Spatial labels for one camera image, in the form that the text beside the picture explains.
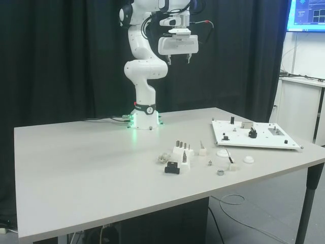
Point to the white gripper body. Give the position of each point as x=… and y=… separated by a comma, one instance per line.
x=177, y=45

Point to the large metal square peg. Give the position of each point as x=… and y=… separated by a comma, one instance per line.
x=176, y=144

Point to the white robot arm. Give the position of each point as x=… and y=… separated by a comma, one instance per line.
x=142, y=76

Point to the white square peg holder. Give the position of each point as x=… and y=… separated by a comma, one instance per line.
x=179, y=152

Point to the large metal round peg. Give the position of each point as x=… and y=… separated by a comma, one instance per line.
x=184, y=157

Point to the white round peg holder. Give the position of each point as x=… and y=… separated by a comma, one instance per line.
x=186, y=166

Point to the clear Ethernet plug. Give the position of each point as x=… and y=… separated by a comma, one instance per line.
x=201, y=145

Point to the white cube plug holder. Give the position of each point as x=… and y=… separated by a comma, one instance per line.
x=203, y=152

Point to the white task board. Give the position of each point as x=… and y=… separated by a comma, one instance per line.
x=241, y=139

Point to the beige metal waterproof plug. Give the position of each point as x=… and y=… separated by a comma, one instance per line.
x=162, y=157

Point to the white large gear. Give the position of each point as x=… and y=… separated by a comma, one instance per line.
x=223, y=153

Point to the small metal bolt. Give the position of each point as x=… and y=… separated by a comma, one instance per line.
x=209, y=163

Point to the black USB plug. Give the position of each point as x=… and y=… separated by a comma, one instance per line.
x=230, y=158

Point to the black D-SUB plug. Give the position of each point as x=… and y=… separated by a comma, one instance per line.
x=172, y=169

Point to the white small plug holder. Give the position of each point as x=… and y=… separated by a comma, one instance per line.
x=234, y=167

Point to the white medium gear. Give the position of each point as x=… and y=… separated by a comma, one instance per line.
x=248, y=160

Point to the black curtain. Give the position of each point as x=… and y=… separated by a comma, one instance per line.
x=50, y=50

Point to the white cabinet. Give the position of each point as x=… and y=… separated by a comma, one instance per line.
x=297, y=109

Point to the blue screen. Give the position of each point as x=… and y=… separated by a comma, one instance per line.
x=307, y=15

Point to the dark grey table leg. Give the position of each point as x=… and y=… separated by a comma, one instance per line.
x=311, y=198

